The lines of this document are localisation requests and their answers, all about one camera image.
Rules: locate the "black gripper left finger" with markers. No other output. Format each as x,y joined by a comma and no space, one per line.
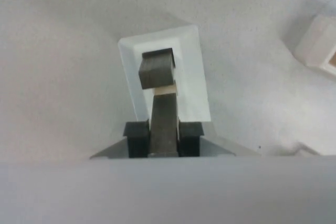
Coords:
136,140

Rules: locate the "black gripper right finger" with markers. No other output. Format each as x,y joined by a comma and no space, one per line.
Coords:
190,140

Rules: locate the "wide white peg holder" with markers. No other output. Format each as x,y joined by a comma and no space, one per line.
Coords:
194,82

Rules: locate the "thick dark square peg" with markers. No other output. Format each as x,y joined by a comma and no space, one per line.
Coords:
156,69

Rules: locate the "small cream cube holder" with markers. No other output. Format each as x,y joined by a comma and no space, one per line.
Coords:
317,43

